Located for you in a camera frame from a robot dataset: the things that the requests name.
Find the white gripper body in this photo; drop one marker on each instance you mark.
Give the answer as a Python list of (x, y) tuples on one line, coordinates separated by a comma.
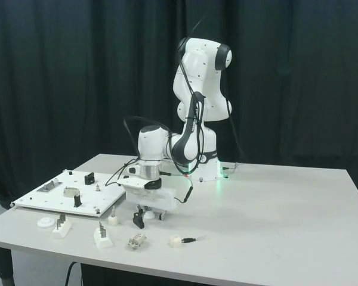
[(152, 198)]

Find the white medium gear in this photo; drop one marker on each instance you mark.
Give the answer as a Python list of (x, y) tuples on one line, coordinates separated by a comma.
[(150, 216)]

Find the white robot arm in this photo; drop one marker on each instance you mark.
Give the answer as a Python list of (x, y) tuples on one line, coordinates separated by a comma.
[(197, 74)]

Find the white large gear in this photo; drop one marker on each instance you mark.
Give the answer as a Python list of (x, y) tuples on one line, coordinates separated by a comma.
[(44, 223)]

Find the black D-SUB plug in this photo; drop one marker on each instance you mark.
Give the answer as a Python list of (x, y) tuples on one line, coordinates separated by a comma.
[(138, 222)]

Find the metal bolt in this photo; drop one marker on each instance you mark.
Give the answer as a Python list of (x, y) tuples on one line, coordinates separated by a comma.
[(114, 212)]

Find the small white bolt holder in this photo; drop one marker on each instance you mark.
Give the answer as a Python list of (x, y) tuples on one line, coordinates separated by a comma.
[(112, 220)]

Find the white round plug holder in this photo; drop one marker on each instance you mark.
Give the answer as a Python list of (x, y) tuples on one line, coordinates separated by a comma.
[(175, 241)]

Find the grey metal plug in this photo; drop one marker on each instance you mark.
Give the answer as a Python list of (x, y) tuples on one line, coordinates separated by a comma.
[(136, 240)]

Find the white round peg holder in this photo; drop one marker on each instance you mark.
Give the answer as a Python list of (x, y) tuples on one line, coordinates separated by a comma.
[(103, 240)]

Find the white task board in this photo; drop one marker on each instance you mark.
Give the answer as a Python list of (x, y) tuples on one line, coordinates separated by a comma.
[(62, 199)]

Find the white square peg holder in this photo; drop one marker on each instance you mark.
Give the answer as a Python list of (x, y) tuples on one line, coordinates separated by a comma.
[(61, 233)]

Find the black table leg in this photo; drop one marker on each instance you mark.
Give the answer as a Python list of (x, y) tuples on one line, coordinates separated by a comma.
[(0, 265)]

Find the black curtain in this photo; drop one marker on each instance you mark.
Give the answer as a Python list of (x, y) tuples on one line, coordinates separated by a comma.
[(47, 59)]

